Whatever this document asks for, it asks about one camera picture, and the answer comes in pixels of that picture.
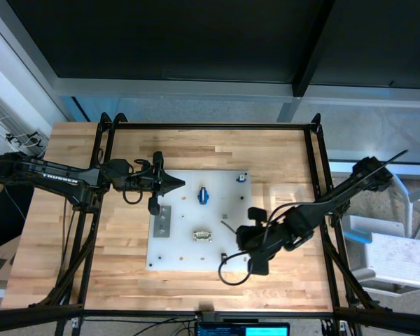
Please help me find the white step stool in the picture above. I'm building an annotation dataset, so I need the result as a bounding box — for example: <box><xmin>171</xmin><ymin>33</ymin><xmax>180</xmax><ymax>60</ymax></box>
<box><xmin>349</xmin><ymin>232</ymin><xmax>420</xmax><ymax>298</ymax></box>

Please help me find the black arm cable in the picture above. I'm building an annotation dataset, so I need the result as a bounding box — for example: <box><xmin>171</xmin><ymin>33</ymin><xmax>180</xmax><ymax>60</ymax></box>
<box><xmin>121</xmin><ymin>181</ymin><xmax>144</xmax><ymax>205</ymax></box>
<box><xmin>264</xmin><ymin>201</ymin><xmax>305</xmax><ymax>242</ymax></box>

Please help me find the black aluminium frame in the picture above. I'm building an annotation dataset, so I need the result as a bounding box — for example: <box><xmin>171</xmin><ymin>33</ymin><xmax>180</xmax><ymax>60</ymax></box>
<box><xmin>0</xmin><ymin>111</ymin><xmax>420</xmax><ymax>336</ymax></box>

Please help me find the black USB cable with plug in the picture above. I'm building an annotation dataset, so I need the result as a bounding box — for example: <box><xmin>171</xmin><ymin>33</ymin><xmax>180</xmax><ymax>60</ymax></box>
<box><xmin>218</xmin><ymin>223</ymin><xmax>253</xmax><ymax>286</ymax></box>

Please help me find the white board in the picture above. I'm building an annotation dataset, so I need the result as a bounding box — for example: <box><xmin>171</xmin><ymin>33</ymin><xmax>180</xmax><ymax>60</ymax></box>
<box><xmin>146</xmin><ymin>169</ymin><xmax>252</xmax><ymax>272</ymax></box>

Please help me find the black white cable bundle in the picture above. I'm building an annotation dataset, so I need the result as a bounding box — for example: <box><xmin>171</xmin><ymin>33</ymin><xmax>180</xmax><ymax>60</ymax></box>
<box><xmin>5</xmin><ymin>131</ymin><xmax>45</xmax><ymax>148</ymax></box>

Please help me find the grey metal plate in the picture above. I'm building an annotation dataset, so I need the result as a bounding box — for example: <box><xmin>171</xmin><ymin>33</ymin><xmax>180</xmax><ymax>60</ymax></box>
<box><xmin>153</xmin><ymin>205</ymin><xmax>172</xmax><ymax>239</ymax></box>

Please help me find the screen with blue edge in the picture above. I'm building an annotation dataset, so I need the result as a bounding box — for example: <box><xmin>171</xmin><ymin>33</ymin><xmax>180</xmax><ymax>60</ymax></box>
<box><xmin>195</xmin><ymin>322</ymin><xmax>291</xmax><ymax>336</ymax></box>

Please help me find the clear plastic tub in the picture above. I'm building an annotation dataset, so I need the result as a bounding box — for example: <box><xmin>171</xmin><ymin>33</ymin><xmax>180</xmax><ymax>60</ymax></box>
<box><xmin>269</xmin><ymin>183</ymin><xmax>316</xmax><ymax>213</ymax></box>

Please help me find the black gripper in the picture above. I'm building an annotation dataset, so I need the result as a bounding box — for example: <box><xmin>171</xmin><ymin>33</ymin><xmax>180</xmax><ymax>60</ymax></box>
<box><xmin>127</xmin><ymin>150</ymin><xmax>187</xmax><ymax>215</ymax></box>
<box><xmin>236</xmin><ymin>206</ymin><xmax>283</xmax><ymax>277</ymax></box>

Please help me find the black table-level camera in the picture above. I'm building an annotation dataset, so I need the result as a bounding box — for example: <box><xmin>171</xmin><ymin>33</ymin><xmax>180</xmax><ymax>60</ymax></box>
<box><xmin>199</xmin><ymin>303</ymin><xmax>221</xmax><ymax>323</ymax></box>

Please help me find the black bag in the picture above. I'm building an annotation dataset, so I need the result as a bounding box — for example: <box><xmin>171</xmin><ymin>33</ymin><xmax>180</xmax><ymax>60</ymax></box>
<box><xmin>0</xmin><ymin>188</ymin><xmax>25</xmax><ymax>246</ymax></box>

